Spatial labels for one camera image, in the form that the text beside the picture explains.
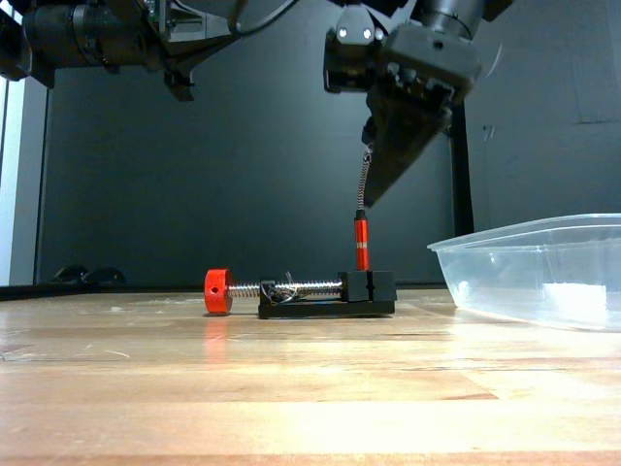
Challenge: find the red RCA connector braided cable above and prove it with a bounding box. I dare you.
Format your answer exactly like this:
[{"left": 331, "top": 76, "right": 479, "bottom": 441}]
[{"left": 351, "top": 144, "right": 377, "bottom": 272}]

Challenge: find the black clamp with red knob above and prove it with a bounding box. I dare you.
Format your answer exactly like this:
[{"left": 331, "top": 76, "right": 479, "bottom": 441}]
[{"left": 203, "top": 268, "right": 397, "bottom": 320}]

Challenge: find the clear plastic tub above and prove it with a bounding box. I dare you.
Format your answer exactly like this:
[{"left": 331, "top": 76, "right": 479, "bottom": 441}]
[{"left": 426, "top": 212, "right": 621, "bottom": 334}]

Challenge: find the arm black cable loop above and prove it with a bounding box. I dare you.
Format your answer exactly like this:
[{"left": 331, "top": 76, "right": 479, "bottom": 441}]
[{"left": 225, "top": 0, "right": 300, "bottom": 36}]

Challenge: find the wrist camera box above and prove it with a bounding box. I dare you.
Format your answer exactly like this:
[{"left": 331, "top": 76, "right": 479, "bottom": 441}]
[{"left": 323, "top": 10, "right": 388, "bottom": 94}]

